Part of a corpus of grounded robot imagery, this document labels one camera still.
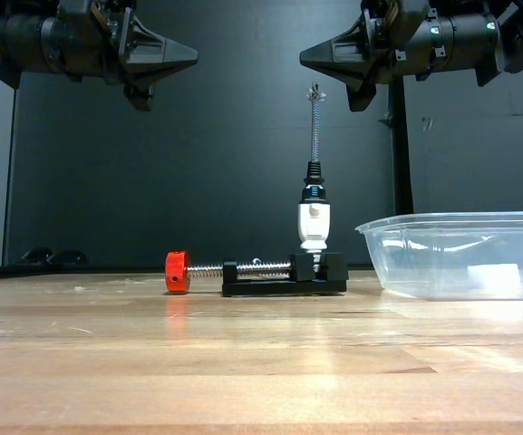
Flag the black clamp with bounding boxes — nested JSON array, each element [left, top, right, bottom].
[[221, 251, 349, 299]]

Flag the white receptacle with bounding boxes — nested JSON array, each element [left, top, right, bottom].
[[296, 202, 333, 272]]

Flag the black frame post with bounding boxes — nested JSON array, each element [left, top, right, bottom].
[[378, 81, 415, 217]]

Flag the silver threaded clamp screw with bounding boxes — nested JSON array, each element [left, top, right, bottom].
[[186, 257, 295, 278]]

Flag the black power plug with cable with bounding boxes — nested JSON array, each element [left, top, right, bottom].
[[303, 80, 329, 206]]

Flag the clear plastic container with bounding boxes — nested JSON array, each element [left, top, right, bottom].
[[354, 209, 523, 303]]

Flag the white block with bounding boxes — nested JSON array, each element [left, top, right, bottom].
[[466, 262, 521, 292]]

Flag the black frame corner bracket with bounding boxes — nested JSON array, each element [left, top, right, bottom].
[[19, 246, 54, 266], [48, 248, 89, 266]]

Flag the red clamp knob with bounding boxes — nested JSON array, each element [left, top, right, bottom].
[[164, 249, 194, 295]]

